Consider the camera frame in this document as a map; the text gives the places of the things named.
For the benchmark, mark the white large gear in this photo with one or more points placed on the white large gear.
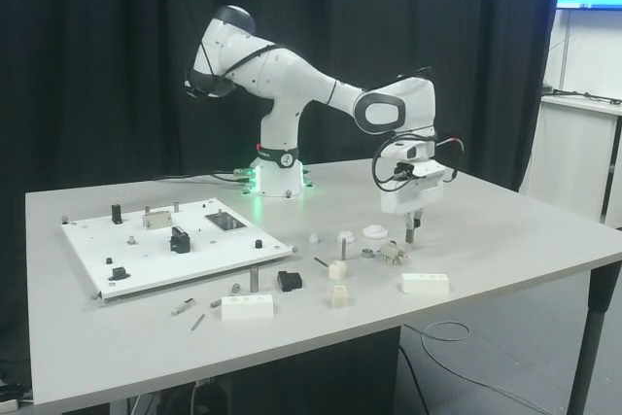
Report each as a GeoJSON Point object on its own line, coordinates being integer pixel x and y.
{"type": "Point", "coordinates": [374, 231]}

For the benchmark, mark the white small gear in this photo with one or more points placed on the white small gear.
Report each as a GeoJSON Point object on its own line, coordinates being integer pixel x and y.
{"type": "Point", "coordinates": [314, 237]}

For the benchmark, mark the white cabinet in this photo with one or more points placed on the white cabinet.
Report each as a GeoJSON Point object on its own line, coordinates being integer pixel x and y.
{"type": "Point", "coordinates": [573, 157]}

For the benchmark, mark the black table leg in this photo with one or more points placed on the black table leg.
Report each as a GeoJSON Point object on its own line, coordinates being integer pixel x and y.
{"type": "Point", "coordinates": [590, 337]}

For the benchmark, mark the small metal bolt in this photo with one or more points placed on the small metal bolt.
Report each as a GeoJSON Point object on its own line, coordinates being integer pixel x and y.
{"type": "Point", "coordinates": [235, 287]}

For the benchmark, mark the metal BNC plug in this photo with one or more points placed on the metal BNC plug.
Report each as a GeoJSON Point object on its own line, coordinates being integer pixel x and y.
{"type": "Point", "coordinates": [366, 253]}

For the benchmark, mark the thin metal peg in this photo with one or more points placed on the thin metal peg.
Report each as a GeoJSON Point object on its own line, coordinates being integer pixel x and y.
{"type": "Point", "coordinates": [320, 262]}
{"type": "Point", "coordinates": [196, 321]}

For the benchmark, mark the white task board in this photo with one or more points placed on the white task board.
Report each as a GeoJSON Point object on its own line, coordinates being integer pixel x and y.
{"type": "Point", "coordinates": [160, 254]}

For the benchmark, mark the silver waterproof plug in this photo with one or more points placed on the silver waterproof plug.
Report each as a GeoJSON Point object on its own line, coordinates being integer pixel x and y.
{"type": "Point", "coordinates": [182, 307]}

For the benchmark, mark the slim metal round peg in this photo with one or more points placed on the slim metal round peg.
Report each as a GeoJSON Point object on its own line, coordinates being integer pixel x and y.
{"type": "Point", "coordinates": [342, 249]}

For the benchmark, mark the white medium gear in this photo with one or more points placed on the white medium gear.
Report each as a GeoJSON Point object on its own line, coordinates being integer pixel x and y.
{"type": "Point", "coordinates": [345, 236]}

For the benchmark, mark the small white peg holder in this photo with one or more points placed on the small white peg holder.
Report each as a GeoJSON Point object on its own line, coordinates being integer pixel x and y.
{"type": "Point", "coordinates": [337, 270]}
{"type": "Point", "coordinates": [338, 297]}

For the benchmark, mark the small white camera box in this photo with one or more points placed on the small white camera box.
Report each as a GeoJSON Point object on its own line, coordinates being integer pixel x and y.
{"type": "Point", "coordinates": [410, 150]}

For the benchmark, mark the white power strip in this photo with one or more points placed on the white power strip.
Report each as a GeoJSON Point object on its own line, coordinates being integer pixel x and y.
{"type": "Point", "coordinates": [12, 398]}

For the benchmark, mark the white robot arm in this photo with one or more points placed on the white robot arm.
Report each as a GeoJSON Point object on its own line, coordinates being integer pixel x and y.
{"type": "Point", "coordinates": [272, 94]}

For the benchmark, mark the metal square peg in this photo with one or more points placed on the metal square peg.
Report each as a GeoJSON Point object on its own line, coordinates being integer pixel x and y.
{"type": "Point", "coordinates": [409, 236]}

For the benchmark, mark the black curtains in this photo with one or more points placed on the black curtains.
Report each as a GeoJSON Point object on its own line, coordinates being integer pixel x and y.
{"type": "Point", "coordinates": [97, 70]}

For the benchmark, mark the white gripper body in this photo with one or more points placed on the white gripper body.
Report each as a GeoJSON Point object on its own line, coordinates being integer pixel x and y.
{"type": "Point", "coordinates": [413, 196]}

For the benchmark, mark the long white peg holder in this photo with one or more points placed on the long white peg holder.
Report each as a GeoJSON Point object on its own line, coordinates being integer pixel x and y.
{"type": "Point", "coordinates": [424, 283]}
{"type": "Point", "coordinates": [247, 307]}

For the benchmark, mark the thick metal round peg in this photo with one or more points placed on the thick metal round peg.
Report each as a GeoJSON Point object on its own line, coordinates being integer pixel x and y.
{"type": "Point", "coordinates": [253, 280]}

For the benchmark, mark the black plug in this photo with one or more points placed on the black plug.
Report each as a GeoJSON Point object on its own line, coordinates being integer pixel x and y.
{"type": "Point", "coordinates": [289, 280]}

